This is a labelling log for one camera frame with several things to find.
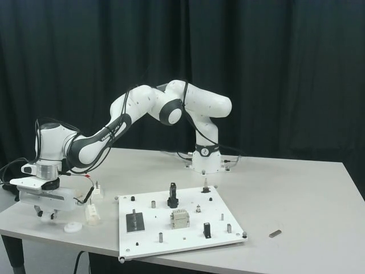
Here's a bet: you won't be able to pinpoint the black base cable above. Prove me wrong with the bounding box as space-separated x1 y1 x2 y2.
221 154 244 167
159 148 197 161

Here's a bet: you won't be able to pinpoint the beige waterproof plug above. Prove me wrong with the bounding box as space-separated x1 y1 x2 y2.
170 210 186 229

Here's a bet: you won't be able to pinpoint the black D-SUB plug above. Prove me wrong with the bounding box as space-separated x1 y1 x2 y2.
166 182 179 208

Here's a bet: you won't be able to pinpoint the black curtains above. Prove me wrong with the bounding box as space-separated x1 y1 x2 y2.
0 0 365 175

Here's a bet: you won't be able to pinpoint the black table leg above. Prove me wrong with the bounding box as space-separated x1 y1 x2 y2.
1 234 24 274

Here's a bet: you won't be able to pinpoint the white large gear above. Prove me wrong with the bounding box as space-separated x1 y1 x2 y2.
63 221 83 233

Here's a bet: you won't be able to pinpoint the black cable bundle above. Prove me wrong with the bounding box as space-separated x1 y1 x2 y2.
0 158 39 198

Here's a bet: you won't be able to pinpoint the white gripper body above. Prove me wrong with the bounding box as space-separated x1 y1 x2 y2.
17 186 79 212

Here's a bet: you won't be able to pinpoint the white task board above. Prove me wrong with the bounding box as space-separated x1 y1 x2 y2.
113 184 248 262

